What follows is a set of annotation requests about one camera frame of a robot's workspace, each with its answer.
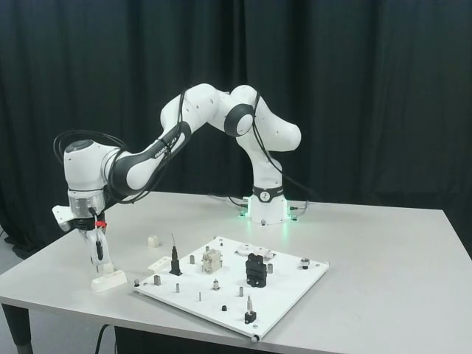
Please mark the cream connector block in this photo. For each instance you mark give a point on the cream connector block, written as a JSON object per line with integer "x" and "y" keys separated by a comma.
{"x": 210, "y": 262}

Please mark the flat white holder with holes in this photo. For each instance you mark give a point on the flat white holder with holes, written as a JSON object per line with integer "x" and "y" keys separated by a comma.
{"x": 159, "y": 264}

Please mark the metal square peg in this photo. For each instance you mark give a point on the metal square peg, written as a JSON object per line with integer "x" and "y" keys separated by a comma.
{"x": 158, "y": 280}

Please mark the small metal connector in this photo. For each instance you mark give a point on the small metal connector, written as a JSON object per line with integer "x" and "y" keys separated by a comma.
{"x": 215, "y": 285}

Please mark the black table leg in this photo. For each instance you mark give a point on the black table leg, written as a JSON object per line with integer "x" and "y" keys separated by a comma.
{"x": 16, "y": 328}

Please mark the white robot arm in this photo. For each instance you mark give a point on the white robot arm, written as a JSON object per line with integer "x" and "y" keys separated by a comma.
{"x": 206, "y": 107}

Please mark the black under-table panel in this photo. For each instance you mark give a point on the black under-table panel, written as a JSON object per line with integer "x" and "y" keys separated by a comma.
{"x": 166, "y": 343}

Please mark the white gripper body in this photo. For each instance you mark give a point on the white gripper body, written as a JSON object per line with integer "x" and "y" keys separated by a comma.
{"x": 88, "y": 243}

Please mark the black curtain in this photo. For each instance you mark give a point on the black curtain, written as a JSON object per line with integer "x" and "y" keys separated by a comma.
{"x": 92, "y": 55}

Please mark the white task board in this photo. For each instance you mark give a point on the white task board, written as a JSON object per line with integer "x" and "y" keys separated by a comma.
{"x": 221, "y": 269}

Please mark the white medium gear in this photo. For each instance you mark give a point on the white medium gear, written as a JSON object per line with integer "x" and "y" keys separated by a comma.
{"x": 268, "y": 253}

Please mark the black D-SUB plug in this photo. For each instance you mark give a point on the black D-SUB plug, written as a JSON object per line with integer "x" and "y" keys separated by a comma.
{"x": 255, "y": 272}

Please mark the long white peg holder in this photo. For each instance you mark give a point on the long white peg holder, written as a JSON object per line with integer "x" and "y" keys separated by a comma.
{"x": 110, "y": 282}

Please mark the metal BNC plug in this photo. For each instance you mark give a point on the metal BNC plug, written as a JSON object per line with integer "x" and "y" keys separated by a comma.
{"x": 304, "y": 263}

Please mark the metal bolt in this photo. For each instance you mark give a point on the metal bolt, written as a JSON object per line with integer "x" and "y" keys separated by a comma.
{"x": 250, "y": 304}

